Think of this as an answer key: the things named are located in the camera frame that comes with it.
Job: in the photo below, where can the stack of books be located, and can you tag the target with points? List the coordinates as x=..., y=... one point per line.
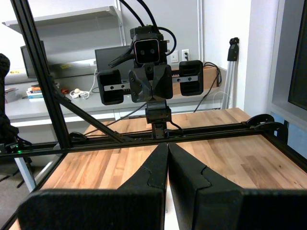
x=34, y=94

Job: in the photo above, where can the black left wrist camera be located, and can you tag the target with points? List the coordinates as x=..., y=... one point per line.
x=146, y=51

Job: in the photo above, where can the white board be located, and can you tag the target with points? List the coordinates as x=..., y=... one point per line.
x=168, y=210

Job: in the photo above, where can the white wall outlet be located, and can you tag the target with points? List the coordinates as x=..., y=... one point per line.
x=174, y=57
x=185, y=55

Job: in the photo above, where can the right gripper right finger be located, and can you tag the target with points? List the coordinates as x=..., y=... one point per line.
x=239, y=210

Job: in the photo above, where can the small orange object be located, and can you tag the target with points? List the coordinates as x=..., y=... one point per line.
x=64, y=91

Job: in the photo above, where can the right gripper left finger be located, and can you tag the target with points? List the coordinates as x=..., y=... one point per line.
x=96, y=210

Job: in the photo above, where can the black aluminium frame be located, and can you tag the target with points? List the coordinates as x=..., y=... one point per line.
x=39, y=62

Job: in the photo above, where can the black box green light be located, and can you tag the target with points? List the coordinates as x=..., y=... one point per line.
x=14, y=147

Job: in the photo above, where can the black silver tripod stand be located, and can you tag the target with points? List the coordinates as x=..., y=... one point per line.
x=233, y=52

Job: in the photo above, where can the grey wall shelf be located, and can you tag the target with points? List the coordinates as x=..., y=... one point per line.
x=72, y=16

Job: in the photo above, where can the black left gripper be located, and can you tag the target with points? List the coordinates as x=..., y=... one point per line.
x=110, y=76

